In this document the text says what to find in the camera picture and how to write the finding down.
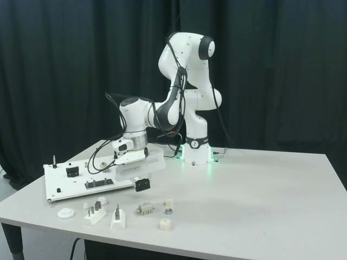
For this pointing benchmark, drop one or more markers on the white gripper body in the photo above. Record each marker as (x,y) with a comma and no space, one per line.
(151,162)

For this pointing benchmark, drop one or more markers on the black D-SUB plug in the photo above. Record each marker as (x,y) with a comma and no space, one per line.
(142,185)

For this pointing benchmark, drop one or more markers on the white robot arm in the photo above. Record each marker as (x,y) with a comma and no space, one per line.
(195,122)

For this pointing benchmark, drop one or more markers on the metal nut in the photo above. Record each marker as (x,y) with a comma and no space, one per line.
(168,211)

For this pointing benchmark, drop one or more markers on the small metal peg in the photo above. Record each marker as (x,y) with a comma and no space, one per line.
(117,212)

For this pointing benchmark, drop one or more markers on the white medium gear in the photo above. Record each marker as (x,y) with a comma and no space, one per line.
(102,201)

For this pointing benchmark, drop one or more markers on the white narrow peg holder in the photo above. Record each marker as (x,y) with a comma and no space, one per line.
(118,221)

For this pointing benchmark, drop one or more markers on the thick metal round peg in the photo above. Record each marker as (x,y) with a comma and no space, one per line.
(98,207)

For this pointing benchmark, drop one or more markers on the metal square peg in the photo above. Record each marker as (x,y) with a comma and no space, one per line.
(93,210)

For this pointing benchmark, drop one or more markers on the white task board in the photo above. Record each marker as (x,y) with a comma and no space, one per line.
(78,187)

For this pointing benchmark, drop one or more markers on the white wide peg holder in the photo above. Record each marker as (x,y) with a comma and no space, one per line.
(95,218)

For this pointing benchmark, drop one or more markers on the thin metal round peg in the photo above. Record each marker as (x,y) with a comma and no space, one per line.
(89,212)

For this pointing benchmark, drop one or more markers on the dark metal bolt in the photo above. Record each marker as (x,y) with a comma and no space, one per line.
(54,161)

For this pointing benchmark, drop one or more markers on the white large gear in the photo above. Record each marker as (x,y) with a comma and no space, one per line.
(65,213)

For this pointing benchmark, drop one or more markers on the black curtain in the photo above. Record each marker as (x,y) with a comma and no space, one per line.
(54,54)

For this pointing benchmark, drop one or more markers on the dark table leg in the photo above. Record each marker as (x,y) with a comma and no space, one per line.
(11,241)

